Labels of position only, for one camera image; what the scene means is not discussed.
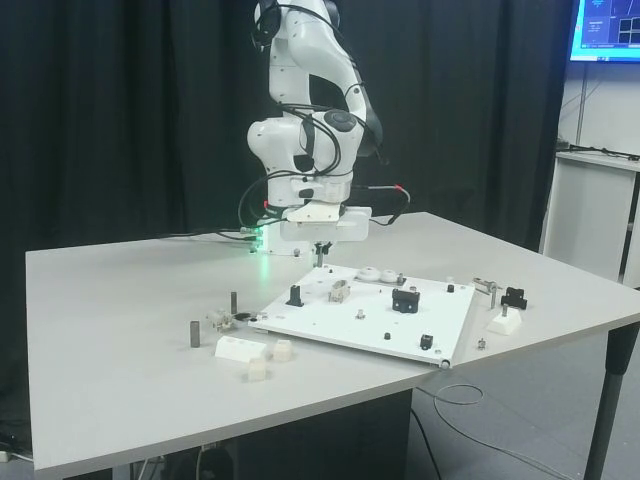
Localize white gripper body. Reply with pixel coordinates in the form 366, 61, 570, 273
278, 205, 373, 244

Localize long white peg holder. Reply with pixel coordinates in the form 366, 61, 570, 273
214, 335, 262, 361
486, 311, 524, 336

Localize white task board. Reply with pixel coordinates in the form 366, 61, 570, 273
247, 265, 477, 372

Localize black D-SUB plug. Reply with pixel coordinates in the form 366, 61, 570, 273
500, 286, 531, 308

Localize black curtain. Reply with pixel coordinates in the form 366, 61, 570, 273
0, 0, 571, 256

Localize black table leg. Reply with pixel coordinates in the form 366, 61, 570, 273
583, 319, 640, 480

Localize blue screen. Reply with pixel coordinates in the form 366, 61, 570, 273
569, 0, 640, 65

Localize black base cables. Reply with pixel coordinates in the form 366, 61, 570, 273
169, 225, 267, 243

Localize grey floor cable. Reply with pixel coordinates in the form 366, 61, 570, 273
411, 383, 601, 480

